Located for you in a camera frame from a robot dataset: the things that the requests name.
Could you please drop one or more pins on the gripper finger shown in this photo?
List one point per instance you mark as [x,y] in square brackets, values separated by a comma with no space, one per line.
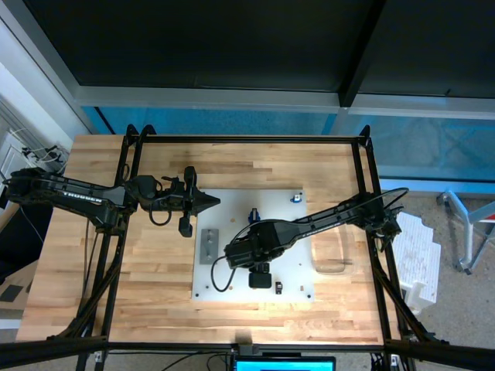
[203,197]
[203,205]

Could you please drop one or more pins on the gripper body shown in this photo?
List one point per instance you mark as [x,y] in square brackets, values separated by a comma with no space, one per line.
[260,280]
[188,201]

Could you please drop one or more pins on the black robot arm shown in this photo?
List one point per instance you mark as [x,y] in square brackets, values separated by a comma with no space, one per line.
[77,197]
[328,218]

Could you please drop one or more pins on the tall black connector housing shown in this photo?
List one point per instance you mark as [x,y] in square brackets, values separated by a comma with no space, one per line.
[278,287]

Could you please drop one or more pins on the blue and white connector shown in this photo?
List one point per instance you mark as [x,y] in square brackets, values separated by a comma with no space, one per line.
[296,198]

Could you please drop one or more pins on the grey metal plate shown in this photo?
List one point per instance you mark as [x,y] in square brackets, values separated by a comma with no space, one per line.
[209,245]

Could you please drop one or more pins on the white task board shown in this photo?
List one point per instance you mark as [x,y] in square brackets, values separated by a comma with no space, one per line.
[216,282]

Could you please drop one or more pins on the clear plastic tub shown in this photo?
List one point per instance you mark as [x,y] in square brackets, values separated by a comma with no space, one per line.
[332,270]

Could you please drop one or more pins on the screen with blue edge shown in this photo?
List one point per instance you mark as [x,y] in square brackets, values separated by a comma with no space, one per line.
[282,365]

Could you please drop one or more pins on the white foam packaging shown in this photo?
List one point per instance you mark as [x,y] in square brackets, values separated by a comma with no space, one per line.
[419,251]

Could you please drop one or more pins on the brown cardboard box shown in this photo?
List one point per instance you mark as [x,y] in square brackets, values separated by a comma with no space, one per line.
[23,278]

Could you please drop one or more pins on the black vertical beam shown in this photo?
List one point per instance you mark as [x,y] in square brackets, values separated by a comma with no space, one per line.
[359,58]

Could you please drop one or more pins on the silver metal stand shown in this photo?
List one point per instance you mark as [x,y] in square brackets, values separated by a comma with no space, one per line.
[469,239]

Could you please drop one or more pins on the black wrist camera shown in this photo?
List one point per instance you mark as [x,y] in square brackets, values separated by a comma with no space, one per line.
[239,255]

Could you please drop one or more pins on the small black camera block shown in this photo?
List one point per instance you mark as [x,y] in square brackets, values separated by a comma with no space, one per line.
[244,346]

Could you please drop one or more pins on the black aluminium frame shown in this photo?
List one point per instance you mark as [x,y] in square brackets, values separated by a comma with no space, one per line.
[77,346]

